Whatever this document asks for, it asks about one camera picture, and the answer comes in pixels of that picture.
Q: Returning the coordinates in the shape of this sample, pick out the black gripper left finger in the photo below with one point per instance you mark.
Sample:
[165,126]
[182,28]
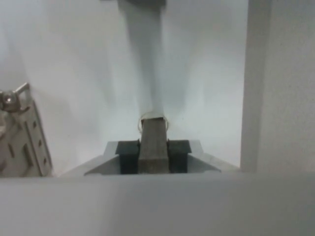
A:
[128,157]

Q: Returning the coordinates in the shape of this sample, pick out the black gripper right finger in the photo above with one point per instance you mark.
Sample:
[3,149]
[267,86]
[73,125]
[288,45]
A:
[178,157]

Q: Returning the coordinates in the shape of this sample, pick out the metal square peg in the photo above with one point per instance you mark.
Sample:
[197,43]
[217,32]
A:
[153,147]

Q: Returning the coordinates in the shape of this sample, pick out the white task board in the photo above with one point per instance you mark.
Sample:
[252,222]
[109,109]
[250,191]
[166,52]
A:
[73,49]

